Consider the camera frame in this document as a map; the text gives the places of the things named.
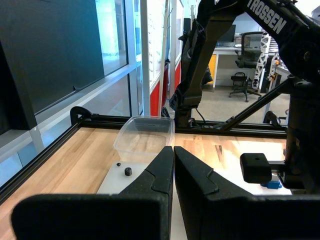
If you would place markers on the black aluminium table frame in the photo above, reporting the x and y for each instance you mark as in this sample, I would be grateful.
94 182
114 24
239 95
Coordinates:
105 120

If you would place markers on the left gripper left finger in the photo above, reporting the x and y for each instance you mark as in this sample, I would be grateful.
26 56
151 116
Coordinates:
100 217

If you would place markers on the black monitor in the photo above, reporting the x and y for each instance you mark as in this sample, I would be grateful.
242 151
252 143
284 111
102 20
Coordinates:
228 35

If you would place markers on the black window post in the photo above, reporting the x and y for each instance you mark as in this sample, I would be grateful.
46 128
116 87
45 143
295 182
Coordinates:
17 105

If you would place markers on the white lattice stand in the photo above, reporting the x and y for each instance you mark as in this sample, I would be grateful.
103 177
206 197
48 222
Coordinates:
263 41

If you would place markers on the white desk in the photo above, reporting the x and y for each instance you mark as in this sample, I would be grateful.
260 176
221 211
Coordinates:
215 72

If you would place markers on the white board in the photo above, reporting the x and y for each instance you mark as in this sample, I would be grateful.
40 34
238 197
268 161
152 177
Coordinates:
112 180

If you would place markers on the yellow cabinet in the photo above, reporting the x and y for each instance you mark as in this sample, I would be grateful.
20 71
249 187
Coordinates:
213 60

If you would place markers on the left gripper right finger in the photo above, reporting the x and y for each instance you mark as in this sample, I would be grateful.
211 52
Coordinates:
250 217

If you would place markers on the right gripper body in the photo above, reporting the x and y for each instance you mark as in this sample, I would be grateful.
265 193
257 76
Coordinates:
256 168

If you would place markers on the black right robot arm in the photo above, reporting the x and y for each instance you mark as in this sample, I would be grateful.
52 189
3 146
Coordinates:
270 22

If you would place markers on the clear plastic tub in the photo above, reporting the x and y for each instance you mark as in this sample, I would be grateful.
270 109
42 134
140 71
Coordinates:
140 140

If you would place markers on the small blue block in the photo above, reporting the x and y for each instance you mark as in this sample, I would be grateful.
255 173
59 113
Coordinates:
272 185

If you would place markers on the black office chair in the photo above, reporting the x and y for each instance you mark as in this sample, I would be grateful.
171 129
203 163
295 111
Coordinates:
246 58

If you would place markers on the black knurled knob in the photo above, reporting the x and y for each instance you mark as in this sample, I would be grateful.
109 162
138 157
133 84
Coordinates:
128 172

